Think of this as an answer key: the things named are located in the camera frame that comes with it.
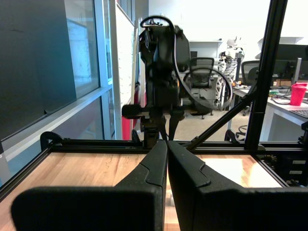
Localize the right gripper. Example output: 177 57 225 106
122 103 186 141

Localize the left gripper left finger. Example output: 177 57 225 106
11 140 168 231

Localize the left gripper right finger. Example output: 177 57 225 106
168 141 308 231

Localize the black office chair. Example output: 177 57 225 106
184 57 215 120
237 60 261 141

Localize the white robot figure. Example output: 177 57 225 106
216 36 245 112

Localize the white desk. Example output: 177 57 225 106
232 86 308 142

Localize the window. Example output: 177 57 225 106
63 0 114 140

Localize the red plastic cup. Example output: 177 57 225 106
290 82 308 106

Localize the black computer monitor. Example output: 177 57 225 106
274 44 308 81

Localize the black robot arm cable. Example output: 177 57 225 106
140 14 233 116

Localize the black frame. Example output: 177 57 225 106
0 0 308 203

